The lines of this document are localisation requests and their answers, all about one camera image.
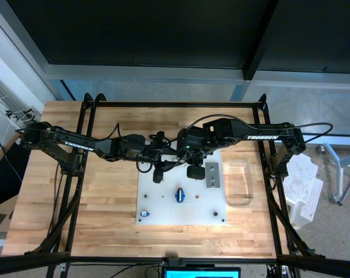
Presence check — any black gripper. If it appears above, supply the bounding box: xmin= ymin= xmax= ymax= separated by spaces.
xmin=145 ymin=131 xmax=189 ymax=184
xmin=186 ymin=156 xmax=206 ymax=181

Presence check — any grey metal plate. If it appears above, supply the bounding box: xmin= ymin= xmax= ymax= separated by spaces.
xmin=205 ymin=162 xmax=222 ymax=189

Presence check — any blue round holder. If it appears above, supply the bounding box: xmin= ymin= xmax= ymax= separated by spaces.
xmin=171 ymin=188 xmax=188 ymax=204

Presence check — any clear plastic tub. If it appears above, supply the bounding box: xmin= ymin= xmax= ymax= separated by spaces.
xmin=222 ymin=158 xmax=255 ymax=208

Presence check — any white task board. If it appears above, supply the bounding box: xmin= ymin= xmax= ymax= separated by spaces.
xmin=136 ymin=150 xmax=229 ymax=226

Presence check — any laptop screen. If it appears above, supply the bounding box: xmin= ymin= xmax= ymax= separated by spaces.
xmin=162 ymin=265 xmax=241 ymax=278

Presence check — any white step stool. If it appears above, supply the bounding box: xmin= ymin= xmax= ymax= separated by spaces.
xmin=281 ymin=156 xmax=325 ymax=231

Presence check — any black pillar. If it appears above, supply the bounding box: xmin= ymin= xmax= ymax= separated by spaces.
xmin=243 ymin=0 xmax=279 ymax=81

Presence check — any black table frame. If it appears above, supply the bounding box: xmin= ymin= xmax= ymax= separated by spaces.
xmin=0 ymin=92 xmax=350 ymax=278

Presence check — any grey aluminium window frame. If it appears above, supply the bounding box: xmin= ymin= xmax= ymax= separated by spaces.
xmin=0 ymin=0 xmax=350 ymax=102

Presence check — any black low camera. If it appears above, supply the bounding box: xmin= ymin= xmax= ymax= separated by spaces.
xmin=166 ymin=252 xmax=181 ymax=266

